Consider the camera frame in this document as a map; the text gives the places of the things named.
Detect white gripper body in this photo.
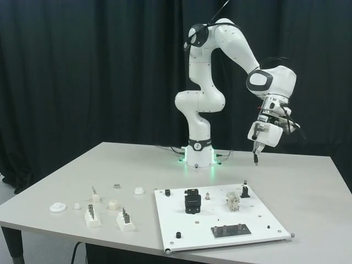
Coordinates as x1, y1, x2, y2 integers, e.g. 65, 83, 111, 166
246, 120, 283, 149

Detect beige waterproof plug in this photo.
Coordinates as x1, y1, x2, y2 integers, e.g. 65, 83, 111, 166
225, 191, 239, 213

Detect white task board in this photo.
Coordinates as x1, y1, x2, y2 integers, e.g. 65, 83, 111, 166
153, 180, 295, 253

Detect black D-SUB plug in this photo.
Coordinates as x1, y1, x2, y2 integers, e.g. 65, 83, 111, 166
183, 188, 202, 215

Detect white square peg holder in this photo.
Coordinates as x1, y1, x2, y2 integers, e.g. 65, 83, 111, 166
115, 212, 136, 233

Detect white round peg holder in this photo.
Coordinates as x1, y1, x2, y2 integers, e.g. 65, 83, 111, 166
83, 210, 102, 229

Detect black curtain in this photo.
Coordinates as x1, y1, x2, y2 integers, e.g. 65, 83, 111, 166
0, 0, 352, 195

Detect white large gear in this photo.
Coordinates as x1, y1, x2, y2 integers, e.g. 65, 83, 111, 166
49, 201, 67, 214

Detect black table leg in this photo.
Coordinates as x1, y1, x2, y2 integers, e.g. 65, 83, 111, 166
1, 226, 23, 264

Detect black base cable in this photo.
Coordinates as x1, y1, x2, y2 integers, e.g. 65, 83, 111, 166
215, 149, 235, 160
157, 145, 188, 155

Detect black cable under table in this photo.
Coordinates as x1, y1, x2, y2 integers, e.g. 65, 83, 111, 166
71, 241, 86, 264

